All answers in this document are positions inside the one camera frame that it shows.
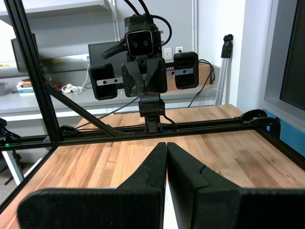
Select grey desk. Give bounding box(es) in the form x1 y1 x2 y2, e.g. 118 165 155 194
0 63 224 121

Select black silver tripod stand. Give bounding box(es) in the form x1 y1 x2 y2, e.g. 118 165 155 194
215 34 234 106

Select stack of books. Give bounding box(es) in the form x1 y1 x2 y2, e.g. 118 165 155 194
16 81 34 96

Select black monitor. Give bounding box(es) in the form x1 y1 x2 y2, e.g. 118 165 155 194
10 32 39 73
88 42 128 69

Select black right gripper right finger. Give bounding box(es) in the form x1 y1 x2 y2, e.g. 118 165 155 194
166 142 305 229

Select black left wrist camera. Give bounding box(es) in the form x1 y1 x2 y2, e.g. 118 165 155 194
124 14 160 58

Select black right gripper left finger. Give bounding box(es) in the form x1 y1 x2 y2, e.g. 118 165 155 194
16 142 167 229

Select black left camera cable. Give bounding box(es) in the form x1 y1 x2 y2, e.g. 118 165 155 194
101 37 127 60

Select black device with green light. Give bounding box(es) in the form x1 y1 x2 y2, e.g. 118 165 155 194
0 116 21 146

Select white coiled cable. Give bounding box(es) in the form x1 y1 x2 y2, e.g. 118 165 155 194
61 83 83 95

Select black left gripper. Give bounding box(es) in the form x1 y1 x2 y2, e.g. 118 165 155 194
88 51 200 101

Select grey shelf unit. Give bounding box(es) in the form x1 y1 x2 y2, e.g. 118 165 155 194
0 0 121 60

